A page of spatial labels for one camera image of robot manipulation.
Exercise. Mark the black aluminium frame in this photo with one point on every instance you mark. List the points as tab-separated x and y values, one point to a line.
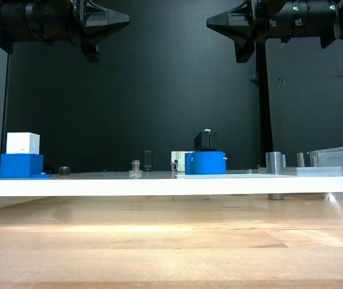
263	105

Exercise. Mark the black rectangular plug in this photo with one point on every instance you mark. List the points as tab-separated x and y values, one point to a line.
205	141

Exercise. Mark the small grey metal peg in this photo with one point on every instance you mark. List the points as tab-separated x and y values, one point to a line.
283	161
300	159

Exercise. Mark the blue round mount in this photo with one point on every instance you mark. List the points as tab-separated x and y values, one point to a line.
207	164

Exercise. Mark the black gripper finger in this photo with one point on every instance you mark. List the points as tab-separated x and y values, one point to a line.
231	24
105	24

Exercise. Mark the white task board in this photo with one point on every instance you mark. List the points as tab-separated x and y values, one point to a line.
99	186

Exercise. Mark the metal connector housing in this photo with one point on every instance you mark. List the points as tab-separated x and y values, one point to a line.
178	161

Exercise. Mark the white cube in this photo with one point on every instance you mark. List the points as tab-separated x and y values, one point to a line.
23	143

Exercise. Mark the blue square mount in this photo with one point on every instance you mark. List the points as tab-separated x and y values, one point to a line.
20	165

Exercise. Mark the clear plastic tub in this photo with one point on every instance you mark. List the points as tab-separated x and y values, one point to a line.
340	156

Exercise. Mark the silver metal cylinder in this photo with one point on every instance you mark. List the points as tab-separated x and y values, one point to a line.
273	162

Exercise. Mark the black knurled screw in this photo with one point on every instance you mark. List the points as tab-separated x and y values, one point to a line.
64	171

